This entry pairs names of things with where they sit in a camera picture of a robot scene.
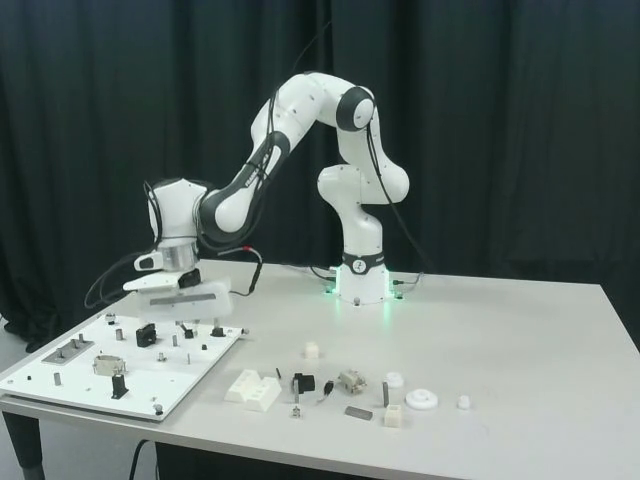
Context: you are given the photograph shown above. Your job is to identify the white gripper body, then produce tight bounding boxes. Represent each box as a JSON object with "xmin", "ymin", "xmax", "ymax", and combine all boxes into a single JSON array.
[{"xmin": 137, "ymin": 278, "xmax": 234, "ymax": 324}]

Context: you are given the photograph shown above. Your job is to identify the white task board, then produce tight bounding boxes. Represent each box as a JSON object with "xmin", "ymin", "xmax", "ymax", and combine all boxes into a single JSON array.
[{"xmin": 0, "ymin": 310, "xmax": 251, "ymax": 426}]

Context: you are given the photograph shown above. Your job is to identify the large white stepped holder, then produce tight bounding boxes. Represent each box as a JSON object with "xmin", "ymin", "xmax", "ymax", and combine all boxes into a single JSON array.
[{"xmin": 224, "ymin": 368, "xmax": 283, "ymax": 413}]

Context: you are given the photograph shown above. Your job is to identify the black D-SUB plug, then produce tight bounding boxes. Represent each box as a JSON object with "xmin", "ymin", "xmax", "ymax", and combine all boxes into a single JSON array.
[{"xmin": 291, "ymin": 371, "xmax": 317, "ymax": 402}]

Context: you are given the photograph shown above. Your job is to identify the metal waterproof plug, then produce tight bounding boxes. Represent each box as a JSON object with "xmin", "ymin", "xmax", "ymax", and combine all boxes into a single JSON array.
[{"xmin": 337, "ymin": 369, "xmax": 363, "ymax": 394}]

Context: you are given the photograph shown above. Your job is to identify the dark grey table leg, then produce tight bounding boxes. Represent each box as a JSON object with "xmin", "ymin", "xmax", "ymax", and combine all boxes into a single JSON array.
[{"xmin": 0, "ymin": 409, "xmax": 42, "ymax": 480}]

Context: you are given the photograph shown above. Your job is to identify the white large gear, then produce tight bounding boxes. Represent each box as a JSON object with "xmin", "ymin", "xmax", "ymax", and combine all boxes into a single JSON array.
[{"xmin": 404, "ymin": 388, "xmax": 438, "ymax": 411}]

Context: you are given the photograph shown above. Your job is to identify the black curtains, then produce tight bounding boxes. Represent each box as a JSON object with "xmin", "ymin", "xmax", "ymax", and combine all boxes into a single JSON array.
[{"xmin": 0, "ymin": 0, "xmax": 640, "ymax": 344}]

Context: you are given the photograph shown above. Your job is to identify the black looping wrist cable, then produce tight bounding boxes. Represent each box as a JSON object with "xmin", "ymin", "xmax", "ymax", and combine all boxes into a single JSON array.
[{"xmin": 83, "ymin": 252, "xmax": 151, "ymax": 309}]

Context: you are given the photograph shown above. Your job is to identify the black cable under table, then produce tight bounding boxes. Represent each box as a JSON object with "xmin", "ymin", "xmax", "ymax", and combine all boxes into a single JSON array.
[{"xmin": 130, "ymin": 438, "xmax": 154, "ymax": 480}]

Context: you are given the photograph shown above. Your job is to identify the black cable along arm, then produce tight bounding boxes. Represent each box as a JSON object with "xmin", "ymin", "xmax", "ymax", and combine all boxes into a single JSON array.
[{"xmin": 252, "ymin": 92, "xmax": 287, "ymax": 201}]

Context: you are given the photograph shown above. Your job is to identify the black cable from arm shoulder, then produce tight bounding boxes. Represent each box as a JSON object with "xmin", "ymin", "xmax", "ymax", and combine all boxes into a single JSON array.
[{"xmin": 366, "ymin": 107, "xmax": 427, "ymax": 276}]

